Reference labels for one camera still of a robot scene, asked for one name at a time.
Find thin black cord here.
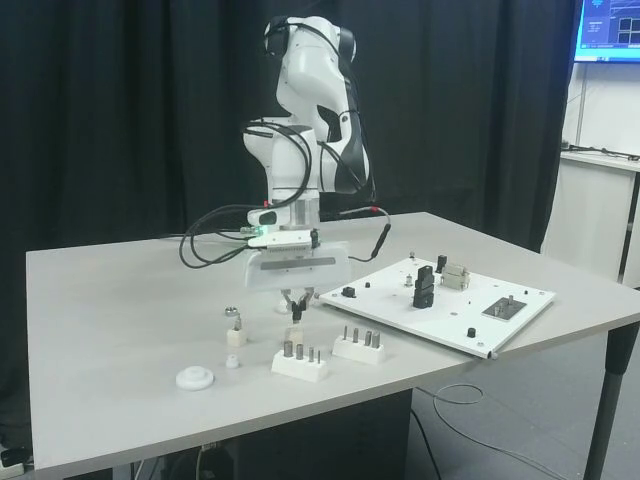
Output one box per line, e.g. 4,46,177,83
559,143,640,162

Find black table leg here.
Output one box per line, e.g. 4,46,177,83
584,319,626,480

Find white cabinet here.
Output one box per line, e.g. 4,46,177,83
542,147,640,289

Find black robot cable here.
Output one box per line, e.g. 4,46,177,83
179,17,379,269

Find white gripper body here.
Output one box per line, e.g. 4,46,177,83
243,239,351,291

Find black curtains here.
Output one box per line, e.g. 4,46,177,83
0,0,581,451

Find grey waterproof plug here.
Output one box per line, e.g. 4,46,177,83
441,263,471,291

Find white round peg holder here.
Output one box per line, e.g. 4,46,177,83
270,349,331,385

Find black D-SUB plug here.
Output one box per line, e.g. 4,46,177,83
412,266,435,309

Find thick black cable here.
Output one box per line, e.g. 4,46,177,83
409,407,454,480

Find white task board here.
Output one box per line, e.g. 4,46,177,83
314,251,558,361

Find thin grey cable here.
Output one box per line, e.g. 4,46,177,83
432,382,591,464

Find white large gear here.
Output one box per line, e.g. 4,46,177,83
174,366,215,391

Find blue screen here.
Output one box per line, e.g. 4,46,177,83
573,0,640,64

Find white square peg holder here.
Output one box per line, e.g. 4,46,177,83
332,334,386,366

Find small white camera box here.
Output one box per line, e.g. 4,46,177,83
247,208,282,228

